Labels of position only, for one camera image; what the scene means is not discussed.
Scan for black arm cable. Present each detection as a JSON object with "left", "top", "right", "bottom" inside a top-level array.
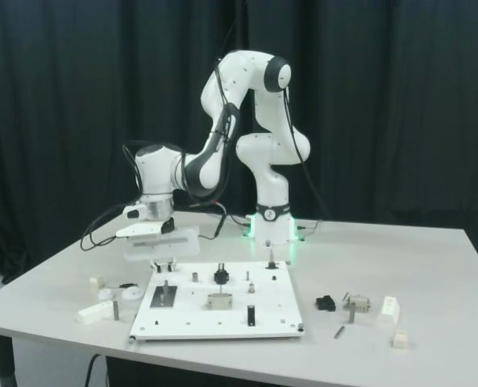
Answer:
[{"left": 121, "top": 52, "right": 247, "bottom": 170}]

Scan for black base cable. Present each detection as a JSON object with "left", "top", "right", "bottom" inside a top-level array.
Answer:
[{"left": 296, "top": 218, "right": 323, "bottom": 235}]

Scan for black curtains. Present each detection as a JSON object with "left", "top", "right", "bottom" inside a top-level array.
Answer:
[{"left": 0, "top": 0, "right": 478, "bottom": 283}]

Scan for small white cube holder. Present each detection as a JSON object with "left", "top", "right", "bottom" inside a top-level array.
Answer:
[{"left": 390, "top": 329, "right": 410, "bottom": 348}]

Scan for flat white mounting plate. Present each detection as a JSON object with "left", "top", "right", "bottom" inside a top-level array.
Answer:
[{"left": 115, "top": 223, "right": 164, "bottom": 239}]

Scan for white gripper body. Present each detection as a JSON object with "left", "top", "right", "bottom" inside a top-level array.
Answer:
[{"left": 122, "top": 227, "right": 202, "bottom": 264}]

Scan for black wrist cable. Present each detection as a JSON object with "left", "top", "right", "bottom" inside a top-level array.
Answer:
[{"left": 80, "top": 204, "right": 143, "bottom": 252}]

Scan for black BNC plug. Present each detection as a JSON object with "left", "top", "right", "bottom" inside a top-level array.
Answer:
[{"left": 213, "top": 261, "right": 231, "bottom": 285}]

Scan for black floor cable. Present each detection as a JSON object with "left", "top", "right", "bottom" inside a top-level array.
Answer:
[{"left": 85, "top": 353, "right": 107, "bottom": 387}]

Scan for long white peg holder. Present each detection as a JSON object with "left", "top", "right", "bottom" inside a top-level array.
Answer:
[{"left": 76, "top": 303, "right": 115, "bottom": 326}]

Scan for white task board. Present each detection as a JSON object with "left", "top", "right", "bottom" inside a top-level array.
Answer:
[{"left": 128, "top": 260, "right": 306, "bottom": 344}]

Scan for white holder with holes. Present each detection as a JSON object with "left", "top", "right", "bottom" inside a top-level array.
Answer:
[{"left": 376, "top": 295, "right": 401, "bottom": 324}]

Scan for small white wrist camera box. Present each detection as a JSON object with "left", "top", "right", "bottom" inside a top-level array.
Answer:
[{"left": 123, "top": 202, "right": 148, "bottom": 221}]

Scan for silver wrist ring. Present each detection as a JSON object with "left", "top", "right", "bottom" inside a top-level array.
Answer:
[{"left": 140, "top": 194, "right": 173, "bottom": 223}]

